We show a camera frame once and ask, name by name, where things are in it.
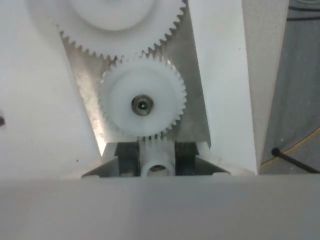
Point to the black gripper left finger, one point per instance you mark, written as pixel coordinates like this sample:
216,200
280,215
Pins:
127,160

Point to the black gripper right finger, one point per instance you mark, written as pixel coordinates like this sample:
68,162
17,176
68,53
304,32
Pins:
186,160

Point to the white small gear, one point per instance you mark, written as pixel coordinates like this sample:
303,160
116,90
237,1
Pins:
156,155

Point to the white medium gear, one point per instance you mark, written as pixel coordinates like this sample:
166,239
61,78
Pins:
120,100

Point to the white large gear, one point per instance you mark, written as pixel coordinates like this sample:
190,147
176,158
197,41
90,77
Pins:
112,42

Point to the thin black rod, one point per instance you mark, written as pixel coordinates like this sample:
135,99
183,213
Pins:
295,161

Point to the white task board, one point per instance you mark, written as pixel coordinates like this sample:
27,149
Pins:
32,87

